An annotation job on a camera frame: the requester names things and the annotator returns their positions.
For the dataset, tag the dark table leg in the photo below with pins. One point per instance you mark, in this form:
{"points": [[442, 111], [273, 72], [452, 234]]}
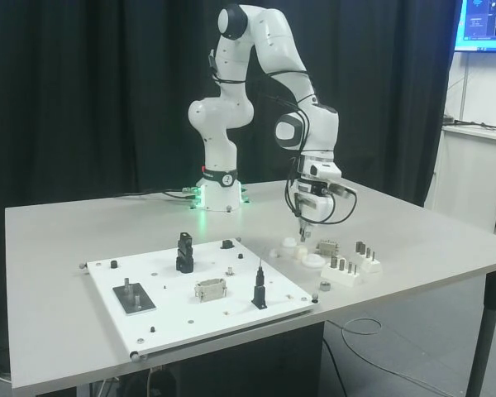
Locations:
{"points": [[483, 331]]}

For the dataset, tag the medium metal round peg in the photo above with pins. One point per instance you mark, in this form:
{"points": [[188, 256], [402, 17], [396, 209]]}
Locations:
{"points": [[342, 265]]}

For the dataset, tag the white large gear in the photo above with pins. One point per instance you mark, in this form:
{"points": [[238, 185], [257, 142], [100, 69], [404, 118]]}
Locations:
{"points": [[315, 261]]}

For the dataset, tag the white medium gear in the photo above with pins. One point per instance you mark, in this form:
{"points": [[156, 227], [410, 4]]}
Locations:
{"points": [[289, 244]]}

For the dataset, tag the black curtains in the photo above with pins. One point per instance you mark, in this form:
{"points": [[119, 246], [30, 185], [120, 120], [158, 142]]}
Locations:
{"points": [[87, 103]]}

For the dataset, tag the white square peg holder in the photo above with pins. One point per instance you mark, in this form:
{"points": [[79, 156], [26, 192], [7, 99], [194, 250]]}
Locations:
{"points": [[370, 264]]}

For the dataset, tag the blue screen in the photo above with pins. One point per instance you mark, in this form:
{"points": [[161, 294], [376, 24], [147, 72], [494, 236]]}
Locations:
{"points": [[485, 25]]}

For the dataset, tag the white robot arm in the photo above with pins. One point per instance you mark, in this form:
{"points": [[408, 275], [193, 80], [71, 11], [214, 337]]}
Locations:
{"points": [[223, 124]]}

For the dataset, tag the small white plug holder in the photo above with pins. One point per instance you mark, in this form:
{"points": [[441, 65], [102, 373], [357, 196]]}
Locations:
{"points": [[300, 254]]}

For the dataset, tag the small metal round peg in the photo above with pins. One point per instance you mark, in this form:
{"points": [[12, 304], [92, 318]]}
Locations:
{"points": [[349, 268]]}

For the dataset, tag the grey waterproof plug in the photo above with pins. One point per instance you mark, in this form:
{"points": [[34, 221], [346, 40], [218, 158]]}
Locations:
{"points": [[326, 247]]}

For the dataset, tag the white cabinet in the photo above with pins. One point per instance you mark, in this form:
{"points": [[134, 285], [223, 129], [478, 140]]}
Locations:
{"points": [[475, 182]]}

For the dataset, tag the large metal round peg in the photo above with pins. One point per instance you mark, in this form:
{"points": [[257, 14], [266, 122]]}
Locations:
{"points": [[334, 262]]}

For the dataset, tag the large metal square peg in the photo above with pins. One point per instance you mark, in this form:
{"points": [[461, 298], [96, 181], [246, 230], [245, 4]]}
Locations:
{"points": [[359, 247]]}

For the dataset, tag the white task board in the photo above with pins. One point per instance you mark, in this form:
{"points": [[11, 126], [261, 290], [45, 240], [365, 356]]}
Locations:
{"points": [[169, 297]]}

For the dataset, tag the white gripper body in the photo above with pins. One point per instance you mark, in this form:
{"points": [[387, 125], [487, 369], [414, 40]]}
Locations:
{"points": [[318, 209]]}

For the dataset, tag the metal bolt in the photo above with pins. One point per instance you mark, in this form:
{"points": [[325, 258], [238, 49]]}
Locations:
{"points": [[324, 286]]}

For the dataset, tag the white round peg holder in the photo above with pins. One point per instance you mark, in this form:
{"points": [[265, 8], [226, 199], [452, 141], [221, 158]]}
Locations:
{"points": [[342, 279]]}

